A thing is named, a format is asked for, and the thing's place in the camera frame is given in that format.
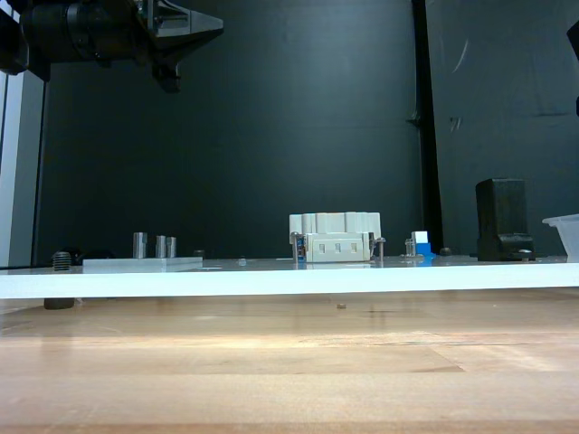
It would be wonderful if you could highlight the white bar holder plate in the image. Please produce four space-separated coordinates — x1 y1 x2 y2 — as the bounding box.
82 256 204 273

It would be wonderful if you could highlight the white taskboard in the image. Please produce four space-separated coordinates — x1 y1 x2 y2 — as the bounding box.
0 259 579 301

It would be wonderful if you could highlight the light grey upright panel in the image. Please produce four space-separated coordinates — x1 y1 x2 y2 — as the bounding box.
0 70 46 269

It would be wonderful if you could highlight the white ridged connector housing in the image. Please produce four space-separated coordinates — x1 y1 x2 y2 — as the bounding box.
289 212 380 248

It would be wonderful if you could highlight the white three-window connector block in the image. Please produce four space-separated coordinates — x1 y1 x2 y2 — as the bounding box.
303 231 371 264

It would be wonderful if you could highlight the blue and white connector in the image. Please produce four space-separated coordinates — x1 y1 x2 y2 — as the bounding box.
411 230 435 259

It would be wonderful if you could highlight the clear plastic tub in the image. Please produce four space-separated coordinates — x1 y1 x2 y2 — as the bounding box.
541 214 579 264

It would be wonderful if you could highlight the black angled bracket block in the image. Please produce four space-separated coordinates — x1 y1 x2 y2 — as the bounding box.
474 178 537 262

